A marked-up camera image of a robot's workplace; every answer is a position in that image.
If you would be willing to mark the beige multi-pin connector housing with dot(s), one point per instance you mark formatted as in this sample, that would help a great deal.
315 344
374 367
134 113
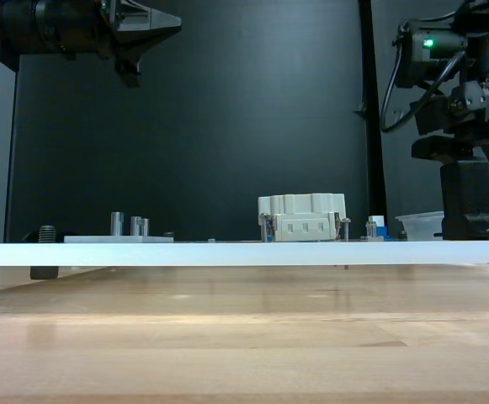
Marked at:
303 204

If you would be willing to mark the white task board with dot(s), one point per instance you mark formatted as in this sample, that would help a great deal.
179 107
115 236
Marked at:
227 254

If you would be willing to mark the silver metal peg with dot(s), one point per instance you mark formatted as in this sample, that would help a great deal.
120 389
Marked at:
117 223
145 228
136 227

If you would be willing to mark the black USB socket holder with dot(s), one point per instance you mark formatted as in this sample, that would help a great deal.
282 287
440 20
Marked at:
467 198

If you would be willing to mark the silver standoff screw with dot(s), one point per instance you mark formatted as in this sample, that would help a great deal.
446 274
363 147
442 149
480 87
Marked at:
263 229
345 230

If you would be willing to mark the grey metal plate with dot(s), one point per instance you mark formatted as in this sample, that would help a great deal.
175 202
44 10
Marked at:
101 239

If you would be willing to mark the small grey metal clamp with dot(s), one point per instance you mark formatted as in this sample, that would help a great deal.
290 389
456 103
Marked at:
370 231

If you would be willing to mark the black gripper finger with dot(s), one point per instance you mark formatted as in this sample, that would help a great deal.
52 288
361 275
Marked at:
164 19
143 42

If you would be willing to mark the clear plastic tub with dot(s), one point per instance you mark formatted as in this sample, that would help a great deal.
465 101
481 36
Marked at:
421 227

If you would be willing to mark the black wall column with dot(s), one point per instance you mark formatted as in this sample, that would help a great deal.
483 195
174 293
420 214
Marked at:
372 126

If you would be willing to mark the blue white connector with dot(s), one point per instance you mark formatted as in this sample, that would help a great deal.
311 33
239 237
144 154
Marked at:
381 232

